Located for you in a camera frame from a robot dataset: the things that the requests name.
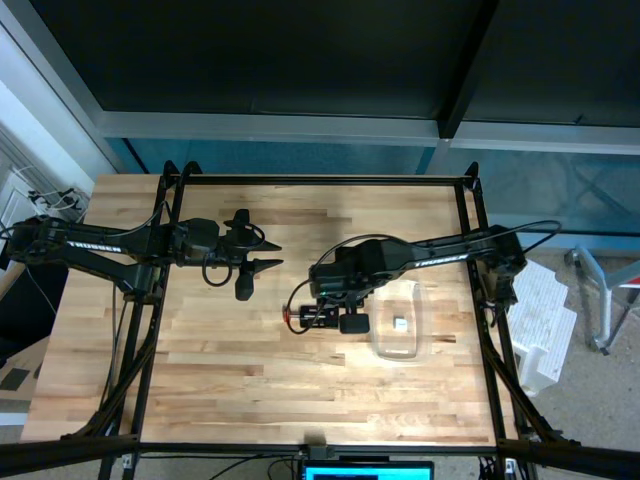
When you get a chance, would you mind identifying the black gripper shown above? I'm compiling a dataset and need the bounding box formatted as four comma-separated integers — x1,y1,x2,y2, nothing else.
217,208,285,302
308,259,376,335

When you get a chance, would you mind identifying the clear plastic tub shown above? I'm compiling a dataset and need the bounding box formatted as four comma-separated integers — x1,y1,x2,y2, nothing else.
370,279,430,362

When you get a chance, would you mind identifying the black clamp hub orange knob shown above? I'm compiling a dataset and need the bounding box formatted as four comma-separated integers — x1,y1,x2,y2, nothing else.
281,302,346,335

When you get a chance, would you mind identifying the grey window ledge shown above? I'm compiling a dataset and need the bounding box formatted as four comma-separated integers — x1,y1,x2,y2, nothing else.
97,110,640,155

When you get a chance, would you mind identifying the screen with blue edge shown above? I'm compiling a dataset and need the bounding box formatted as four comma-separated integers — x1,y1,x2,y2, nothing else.
299,459,435,480

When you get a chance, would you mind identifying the white foam packing block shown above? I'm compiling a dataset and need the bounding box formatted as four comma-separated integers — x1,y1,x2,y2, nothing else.
507,259,579,399

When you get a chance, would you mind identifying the brown cardboard box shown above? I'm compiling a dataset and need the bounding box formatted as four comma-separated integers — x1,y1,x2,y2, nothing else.
0,334,51,401

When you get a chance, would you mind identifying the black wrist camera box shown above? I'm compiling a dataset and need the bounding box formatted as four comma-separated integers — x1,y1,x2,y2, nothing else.
178,218,220,251

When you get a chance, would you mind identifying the black metal table frame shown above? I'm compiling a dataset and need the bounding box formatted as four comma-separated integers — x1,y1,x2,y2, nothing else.
0,159,640,480

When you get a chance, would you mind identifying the black low camera mount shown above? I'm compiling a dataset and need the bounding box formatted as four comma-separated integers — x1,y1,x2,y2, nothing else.
299,434,341,460

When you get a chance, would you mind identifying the white wall cable bundle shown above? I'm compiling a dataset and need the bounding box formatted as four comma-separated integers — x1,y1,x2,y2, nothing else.
19,167,89,224

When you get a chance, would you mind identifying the grey metal chair frame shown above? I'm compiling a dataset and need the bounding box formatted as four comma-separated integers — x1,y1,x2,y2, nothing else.
564,244,640,357

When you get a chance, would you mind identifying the black wall column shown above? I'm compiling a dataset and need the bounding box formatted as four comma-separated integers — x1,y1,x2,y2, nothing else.
437,0,501,141

